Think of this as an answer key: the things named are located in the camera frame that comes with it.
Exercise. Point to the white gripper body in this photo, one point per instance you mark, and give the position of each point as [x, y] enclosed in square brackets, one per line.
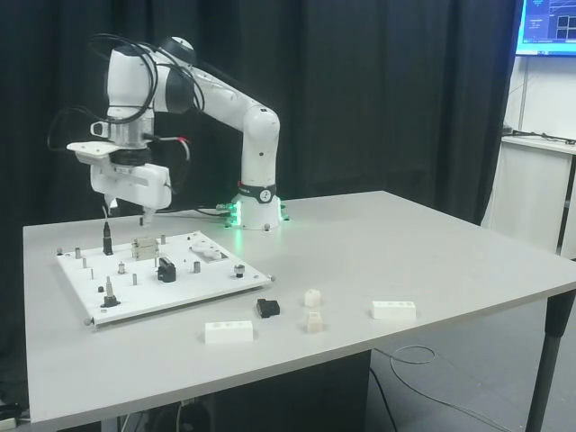
[135, 182]

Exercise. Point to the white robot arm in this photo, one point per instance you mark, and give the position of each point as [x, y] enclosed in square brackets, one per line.
[216, 99]

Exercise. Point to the metal square block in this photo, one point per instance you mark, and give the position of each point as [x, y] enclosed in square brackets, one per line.
[145, 250]

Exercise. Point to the flat white mounting plate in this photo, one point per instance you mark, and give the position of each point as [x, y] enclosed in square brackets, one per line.
[90, 148]

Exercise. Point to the black boxy plug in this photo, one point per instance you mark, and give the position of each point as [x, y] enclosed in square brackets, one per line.
[166, 270]

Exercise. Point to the metal BNC plug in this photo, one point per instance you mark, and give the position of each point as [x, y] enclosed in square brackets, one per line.
[121, 268]

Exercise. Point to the white gear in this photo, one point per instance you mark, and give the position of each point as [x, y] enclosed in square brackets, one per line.
[198, 247]
[214, 256]

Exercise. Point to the white task board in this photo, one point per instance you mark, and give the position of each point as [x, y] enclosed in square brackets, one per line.
[189, 281]

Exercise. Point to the round metal knurled connector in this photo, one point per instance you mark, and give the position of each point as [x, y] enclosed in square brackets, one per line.
[238, 271]

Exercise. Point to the long white holder with holes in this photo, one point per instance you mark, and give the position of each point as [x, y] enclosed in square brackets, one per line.
[228, 332]
[393, 310]

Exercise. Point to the black D-SUB plug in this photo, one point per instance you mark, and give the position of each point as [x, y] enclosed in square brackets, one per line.
[268, 308]

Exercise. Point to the small white holder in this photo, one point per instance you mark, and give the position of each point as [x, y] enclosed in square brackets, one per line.
[312, 298]

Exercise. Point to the small cream holder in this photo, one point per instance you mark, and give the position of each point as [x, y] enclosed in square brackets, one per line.
[313, 323]

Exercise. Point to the black box under table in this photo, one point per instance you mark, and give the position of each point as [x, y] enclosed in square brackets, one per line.
[279, 391]

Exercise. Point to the black curtain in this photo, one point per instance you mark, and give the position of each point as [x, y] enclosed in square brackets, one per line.
[405, 90]

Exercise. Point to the white cabinet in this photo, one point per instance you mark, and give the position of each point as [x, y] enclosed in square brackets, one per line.
[535, 193]

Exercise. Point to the black table leg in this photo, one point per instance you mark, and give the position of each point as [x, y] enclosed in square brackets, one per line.
[551, 346]

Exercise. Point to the blue screen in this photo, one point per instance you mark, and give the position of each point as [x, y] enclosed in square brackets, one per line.
[546, 27]

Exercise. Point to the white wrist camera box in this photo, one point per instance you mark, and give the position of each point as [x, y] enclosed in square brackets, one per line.
[100, 129]

